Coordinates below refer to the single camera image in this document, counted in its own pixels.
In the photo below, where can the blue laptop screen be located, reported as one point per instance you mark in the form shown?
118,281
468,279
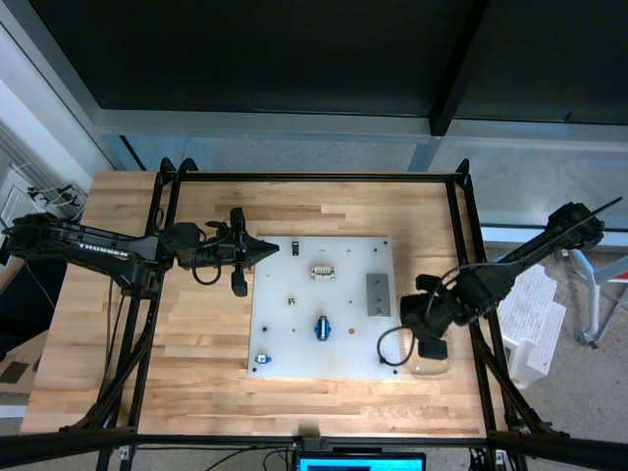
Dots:
360,463

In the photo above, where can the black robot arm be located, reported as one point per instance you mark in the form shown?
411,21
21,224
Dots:
98,247
530,255

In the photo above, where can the blue square holder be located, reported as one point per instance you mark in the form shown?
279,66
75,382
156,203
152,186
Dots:
256,359

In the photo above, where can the black metal frame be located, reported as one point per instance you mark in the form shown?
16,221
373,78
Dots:
314,177

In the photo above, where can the black table-level camera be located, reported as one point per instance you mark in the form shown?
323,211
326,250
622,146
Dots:
312,444

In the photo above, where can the white plastic board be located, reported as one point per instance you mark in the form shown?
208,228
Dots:
294,353

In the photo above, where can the brown cardboard box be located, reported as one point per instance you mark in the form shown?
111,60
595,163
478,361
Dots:
15,350

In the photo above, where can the white connector housing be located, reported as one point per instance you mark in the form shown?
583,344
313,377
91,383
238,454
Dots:
322,273

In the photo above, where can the blue round connector holder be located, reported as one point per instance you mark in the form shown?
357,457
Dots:
315,329

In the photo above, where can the grey metal peg block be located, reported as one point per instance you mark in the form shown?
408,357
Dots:
372,304

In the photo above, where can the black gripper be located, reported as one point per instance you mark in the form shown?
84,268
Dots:
441,314
239,245

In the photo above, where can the clear plastic tub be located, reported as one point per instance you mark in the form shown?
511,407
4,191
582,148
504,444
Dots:
432,370

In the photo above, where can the small black plug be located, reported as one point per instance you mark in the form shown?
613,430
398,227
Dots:
295,248

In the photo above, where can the grey metal stand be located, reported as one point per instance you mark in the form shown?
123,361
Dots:
594,304

